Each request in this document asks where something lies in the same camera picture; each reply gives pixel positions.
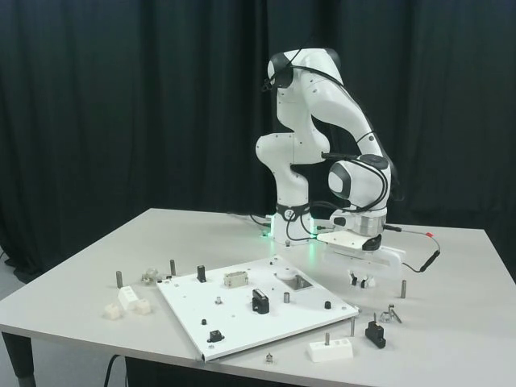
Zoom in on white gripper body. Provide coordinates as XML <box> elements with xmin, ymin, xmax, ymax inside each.
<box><xmin>322</xmin><ymin>243</ymin><xmax>406</xmax><ymax>280</ymax></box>

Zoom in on black rod with red tag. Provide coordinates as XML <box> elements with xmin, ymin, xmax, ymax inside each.
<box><xmin>385</xmin><ymin>226</ymin><xmax>435</xmax><ymax>239</ymax></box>

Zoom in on white flat mounting plate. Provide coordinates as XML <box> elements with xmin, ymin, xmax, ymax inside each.
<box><xmin>318</xmin><ymin>231</ymin><xmax>382</xmax><ymax>252</ymax></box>

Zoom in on black D-SUB plug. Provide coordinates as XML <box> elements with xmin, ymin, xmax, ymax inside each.
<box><xmin>364</xmin><ymin>314</ymin><xmax>386</xmax><ymax>349</ymax></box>

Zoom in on white holder with holes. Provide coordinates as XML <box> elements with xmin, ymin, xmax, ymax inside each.
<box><xmin>307</xmin><ymin>339</ymin><xmax>356</xmax><ymax>360</ymax></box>

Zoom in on white task board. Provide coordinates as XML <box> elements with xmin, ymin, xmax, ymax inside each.
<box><xmin>156</xmin><ymin>256</ymin><xmax>360</xmax><ymax>363</ymax></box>

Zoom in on long white peg holder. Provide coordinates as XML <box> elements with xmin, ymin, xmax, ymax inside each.
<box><xmin>117</xmin><ymin>285</ymin><xmax>140</xmax><ymax>311</ymax></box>

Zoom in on black curtains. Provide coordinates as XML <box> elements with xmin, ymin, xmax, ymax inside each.
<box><xmin>0</xmin><ymin>0</ymin><xmax>516</xmax><ymax>268</ymax></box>

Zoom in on dark table leg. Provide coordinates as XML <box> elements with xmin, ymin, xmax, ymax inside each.
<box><xmin>2</xmin><ymin>331</ymin><xmax>35</xmax><ymax>387</ymax></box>

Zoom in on black coiled wire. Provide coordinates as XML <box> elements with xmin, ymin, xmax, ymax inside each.
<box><xmin>402</xmin><ymin>233</ymin><xmax>442</xmax><ymax>277</ymax></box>

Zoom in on black base cable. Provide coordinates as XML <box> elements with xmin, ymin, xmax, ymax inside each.
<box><xmin>225</xmin><ymin>210</ymin><xmax>280</xmax><ymax>235</ymax></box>

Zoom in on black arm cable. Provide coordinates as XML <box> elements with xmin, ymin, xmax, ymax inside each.
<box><xmin>260</xmin><ymin>48</ymin><xmax>401</xmax><ymax>227</ymax></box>

